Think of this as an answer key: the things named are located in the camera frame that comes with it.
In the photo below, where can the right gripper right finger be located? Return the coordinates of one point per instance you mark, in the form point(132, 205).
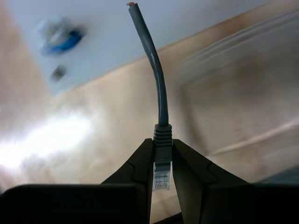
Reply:
point(233, 205)

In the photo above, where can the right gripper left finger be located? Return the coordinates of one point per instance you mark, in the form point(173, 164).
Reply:
point(81, 205)

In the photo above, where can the clear plastic container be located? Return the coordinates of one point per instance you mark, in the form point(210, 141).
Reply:
point(233, 37)

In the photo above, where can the small blue socket block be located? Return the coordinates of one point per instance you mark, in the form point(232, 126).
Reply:
point(63, 39)

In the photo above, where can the white task board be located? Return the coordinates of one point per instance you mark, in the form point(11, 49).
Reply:
point(105, 35)

